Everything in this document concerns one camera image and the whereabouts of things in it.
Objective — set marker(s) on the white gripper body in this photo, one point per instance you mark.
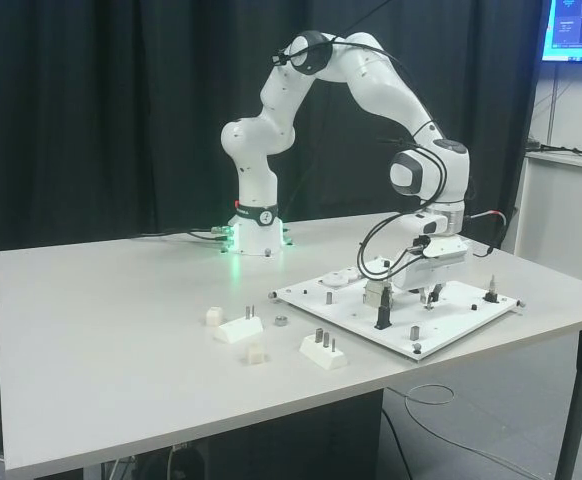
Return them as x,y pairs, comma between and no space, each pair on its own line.
433,275

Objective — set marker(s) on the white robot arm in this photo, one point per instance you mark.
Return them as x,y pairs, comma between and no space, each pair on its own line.
371,85

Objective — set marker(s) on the flat metal square peg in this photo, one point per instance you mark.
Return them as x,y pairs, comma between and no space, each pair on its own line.
413,333

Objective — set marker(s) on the white task board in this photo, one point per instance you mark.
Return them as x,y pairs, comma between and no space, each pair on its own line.
461,327

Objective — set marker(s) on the black upright plug thin rod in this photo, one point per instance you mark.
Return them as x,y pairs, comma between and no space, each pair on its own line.
382,315

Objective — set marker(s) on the small grey plug black base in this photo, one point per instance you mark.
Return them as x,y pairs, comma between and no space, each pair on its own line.
491,292

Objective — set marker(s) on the white medium gear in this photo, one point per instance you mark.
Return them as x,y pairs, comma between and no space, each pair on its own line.
352,273

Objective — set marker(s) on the white large gear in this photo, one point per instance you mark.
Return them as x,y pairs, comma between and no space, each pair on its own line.
333,281

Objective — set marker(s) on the large metal square peg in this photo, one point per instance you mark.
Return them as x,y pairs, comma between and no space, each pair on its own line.
318,336

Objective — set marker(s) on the white square peg holder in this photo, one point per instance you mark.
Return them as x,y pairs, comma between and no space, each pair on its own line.
323,356

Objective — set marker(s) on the white cabinet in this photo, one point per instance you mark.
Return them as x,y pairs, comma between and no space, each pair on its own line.
556,215

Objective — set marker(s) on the metal hex nut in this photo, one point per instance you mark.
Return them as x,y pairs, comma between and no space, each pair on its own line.
282,320

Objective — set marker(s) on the grey table leg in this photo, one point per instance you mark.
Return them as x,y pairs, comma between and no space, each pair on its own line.
578,400

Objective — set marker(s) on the small white holder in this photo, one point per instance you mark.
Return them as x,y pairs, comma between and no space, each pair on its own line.
255,354
212,317

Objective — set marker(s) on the white round peg holder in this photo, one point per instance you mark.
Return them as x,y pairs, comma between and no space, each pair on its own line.
236,332

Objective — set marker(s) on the blue screen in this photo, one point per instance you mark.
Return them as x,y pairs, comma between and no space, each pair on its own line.
576,30

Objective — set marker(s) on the black curtains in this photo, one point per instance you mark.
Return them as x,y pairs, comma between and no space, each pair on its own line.
96,100

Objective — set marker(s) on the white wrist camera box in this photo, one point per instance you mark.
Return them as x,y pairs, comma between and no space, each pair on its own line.
432,225

